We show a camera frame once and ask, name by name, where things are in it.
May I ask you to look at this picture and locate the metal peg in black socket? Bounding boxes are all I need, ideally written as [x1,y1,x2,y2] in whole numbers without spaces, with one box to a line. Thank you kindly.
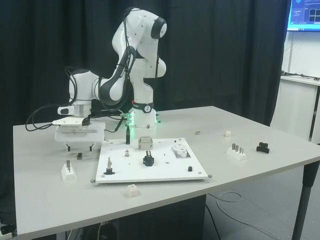
[103,157,116,175]

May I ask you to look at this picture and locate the white task board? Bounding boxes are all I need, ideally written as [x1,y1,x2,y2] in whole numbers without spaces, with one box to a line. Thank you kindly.
[89,137,214,186]

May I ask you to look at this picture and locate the black plug on board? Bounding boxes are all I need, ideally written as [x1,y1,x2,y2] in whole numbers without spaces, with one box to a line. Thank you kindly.
[142,150,156,168]

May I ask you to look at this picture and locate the flat white mounting plate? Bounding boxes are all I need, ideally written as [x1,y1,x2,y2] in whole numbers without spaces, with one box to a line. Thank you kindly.
[51,116,85,127]

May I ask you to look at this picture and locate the blue screen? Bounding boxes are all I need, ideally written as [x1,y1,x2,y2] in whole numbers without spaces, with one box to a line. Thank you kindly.
[285,0,320,32]

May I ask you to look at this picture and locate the grey floor cable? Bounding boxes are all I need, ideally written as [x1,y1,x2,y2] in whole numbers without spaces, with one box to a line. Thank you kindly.
[204,190,297,240]

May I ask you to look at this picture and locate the black D-SUB plug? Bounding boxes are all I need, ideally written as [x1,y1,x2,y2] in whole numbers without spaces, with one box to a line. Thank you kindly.
[255,141,272,154]

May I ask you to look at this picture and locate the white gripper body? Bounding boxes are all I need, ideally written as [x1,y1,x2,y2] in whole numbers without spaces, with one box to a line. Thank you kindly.
[54,122,106,144]

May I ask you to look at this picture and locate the white square holder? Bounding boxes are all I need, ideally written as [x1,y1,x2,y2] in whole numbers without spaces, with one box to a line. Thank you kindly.
[123,183,141,199]

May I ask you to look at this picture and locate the white cabinet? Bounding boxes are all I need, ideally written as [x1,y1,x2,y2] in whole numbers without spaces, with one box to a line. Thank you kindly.
[270,74,320,145]

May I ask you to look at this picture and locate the black camera cable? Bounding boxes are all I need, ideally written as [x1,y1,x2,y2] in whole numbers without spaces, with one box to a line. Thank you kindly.
[24,103,76,132]

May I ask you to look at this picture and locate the white peg holder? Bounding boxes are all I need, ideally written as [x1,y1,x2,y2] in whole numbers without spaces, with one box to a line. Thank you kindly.
[60,164,78,182]

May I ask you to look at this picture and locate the dark table leg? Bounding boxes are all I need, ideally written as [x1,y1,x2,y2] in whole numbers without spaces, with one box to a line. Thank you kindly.
[291,162,317,240]

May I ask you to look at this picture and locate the black curtain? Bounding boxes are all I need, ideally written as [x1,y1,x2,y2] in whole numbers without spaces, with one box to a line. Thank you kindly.
[0,0,293,226]

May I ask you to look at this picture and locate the white holder with pegs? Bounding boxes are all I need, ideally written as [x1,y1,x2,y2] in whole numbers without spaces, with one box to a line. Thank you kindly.
[225,147,248,162]

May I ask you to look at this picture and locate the small white camera box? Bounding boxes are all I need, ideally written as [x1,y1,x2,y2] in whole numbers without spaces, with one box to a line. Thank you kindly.
[57,105,76,116]

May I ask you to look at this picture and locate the black cable on cabinet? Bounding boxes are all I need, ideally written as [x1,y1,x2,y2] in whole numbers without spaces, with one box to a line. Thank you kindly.
[280,70,320,82]

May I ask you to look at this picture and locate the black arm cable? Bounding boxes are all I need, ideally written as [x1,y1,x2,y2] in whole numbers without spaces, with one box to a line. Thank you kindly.
[117,8,138,76]

